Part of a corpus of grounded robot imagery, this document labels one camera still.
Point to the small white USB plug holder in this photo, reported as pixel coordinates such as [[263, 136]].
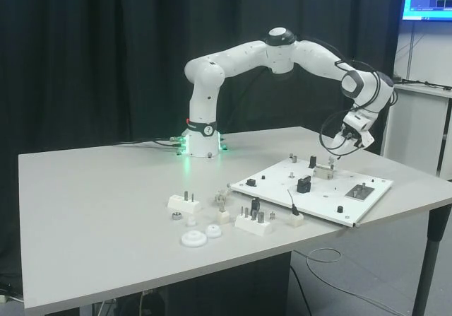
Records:
[[296, 221]]

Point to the dark metal square peg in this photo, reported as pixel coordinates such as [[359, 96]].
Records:
[[185, 195]]

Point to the white cabinet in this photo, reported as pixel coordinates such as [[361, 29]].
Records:
[[420, 125]]

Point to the white task board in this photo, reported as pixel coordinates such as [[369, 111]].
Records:
[[282, 188]]

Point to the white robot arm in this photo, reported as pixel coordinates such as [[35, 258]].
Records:
[[243, 56]]

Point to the white large gear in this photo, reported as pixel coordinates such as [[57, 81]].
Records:
[[193, 239]]

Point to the black waterproof plug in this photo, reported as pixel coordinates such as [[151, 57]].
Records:
[[255, 206]]

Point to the black D-SUB plug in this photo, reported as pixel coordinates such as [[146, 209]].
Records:
[[303, 185]]

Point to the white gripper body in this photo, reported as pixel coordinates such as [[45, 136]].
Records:
[[367, 140]]

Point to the black curtain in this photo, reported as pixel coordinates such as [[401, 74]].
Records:
[[88, 47]]

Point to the dark table leg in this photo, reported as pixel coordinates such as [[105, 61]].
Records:
[[433, 259]]

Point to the white medium gear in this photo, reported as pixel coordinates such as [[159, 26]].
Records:
[[212, 232]]

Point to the metal BNC plug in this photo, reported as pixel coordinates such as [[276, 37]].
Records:
[[272, 216]]

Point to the small white Ethernet plug holder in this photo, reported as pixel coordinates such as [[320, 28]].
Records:
[[222, 217]]

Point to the white peg holder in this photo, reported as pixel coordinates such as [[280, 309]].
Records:
[[252, 227], [182, 204]]

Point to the metal round peg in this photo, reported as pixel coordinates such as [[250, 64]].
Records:
[[261, 218]]

